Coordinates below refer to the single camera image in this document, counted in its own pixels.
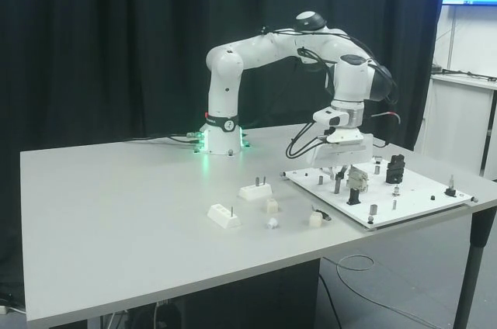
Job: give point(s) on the large metal square peg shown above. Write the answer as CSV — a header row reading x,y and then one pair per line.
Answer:
x,y
373,209

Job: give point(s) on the white cabinet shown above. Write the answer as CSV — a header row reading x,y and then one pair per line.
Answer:
x,y
458,119

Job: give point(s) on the black D-SUB plug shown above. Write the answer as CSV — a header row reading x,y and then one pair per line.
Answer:
x,y
395,170

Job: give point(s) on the grey metal connector housing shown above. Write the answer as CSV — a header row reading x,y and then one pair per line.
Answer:
x,y
356,181

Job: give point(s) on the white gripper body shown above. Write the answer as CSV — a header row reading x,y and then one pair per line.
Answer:
x,y
341,152

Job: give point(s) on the black curtain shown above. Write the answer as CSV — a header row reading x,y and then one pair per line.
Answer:
x,y
97,34

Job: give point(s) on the white square peg holder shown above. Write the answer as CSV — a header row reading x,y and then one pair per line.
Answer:
x,y
223,217

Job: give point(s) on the white task board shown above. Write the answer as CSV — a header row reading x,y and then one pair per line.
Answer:
x,y
415,193

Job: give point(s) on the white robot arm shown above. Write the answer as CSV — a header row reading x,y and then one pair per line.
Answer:
x,y
225,84

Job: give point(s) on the white round peg holder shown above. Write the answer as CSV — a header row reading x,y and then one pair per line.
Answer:
x,y
254,192

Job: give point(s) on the cream small plug holder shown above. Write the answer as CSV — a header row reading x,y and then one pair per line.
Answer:
x,y
272,205
315,220

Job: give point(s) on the metal BNC plug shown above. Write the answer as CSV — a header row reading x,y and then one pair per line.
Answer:
x,y
397,190

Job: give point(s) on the black USB plug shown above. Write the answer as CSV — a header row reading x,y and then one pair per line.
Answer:
x,y
321,215

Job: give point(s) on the black table leg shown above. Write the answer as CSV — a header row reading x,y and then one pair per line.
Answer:
x,y
471,267

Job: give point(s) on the white small gear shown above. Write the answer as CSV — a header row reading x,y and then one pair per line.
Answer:
x,y
272,223

